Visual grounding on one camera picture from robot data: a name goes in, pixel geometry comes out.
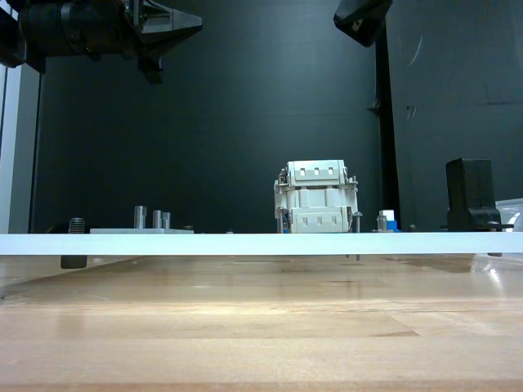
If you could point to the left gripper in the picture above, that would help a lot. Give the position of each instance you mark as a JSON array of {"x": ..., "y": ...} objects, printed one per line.
[{"x": 149, "y": 53}]

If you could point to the beige connector top half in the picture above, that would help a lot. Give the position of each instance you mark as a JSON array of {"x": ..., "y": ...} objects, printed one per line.
[{"x": 316, "y": 173}]

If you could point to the black block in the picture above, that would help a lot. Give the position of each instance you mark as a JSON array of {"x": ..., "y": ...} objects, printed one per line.
[{"x": 470, "y": 188}]

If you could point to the blue socket block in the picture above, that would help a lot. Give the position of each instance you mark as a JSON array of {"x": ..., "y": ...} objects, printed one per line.
[
  {"x": 388, "y": 220},
  {"x": 287, "y": 228}
]

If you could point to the white task board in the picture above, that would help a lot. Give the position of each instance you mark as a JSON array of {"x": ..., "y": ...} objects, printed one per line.
[{"x": 261, "y": 244}]

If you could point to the threaded stud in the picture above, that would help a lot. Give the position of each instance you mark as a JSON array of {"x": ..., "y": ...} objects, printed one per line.
[{"x": 76, "y": 225}]

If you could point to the short steel peg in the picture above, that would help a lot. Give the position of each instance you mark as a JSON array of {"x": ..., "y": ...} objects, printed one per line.
[
  {"x": 157, "y": 219},
  {"x": 166, "y": 220},
  {"x": 140, "y": 216}
]

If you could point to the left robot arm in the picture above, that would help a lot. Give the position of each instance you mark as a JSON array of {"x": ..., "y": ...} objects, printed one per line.
[{"x": 61, "y": 28}]

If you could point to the beige many-pin connector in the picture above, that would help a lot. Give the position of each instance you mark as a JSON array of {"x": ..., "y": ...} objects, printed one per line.
[{"x": 318, "y": 220}]

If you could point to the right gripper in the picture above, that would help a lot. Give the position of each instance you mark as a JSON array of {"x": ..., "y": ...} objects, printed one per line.
[{"x": 361, "y": 20}]

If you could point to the clear plastic container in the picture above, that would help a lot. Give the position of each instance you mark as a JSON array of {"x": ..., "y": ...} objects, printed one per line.
[{"x": 510, "y": 212}]

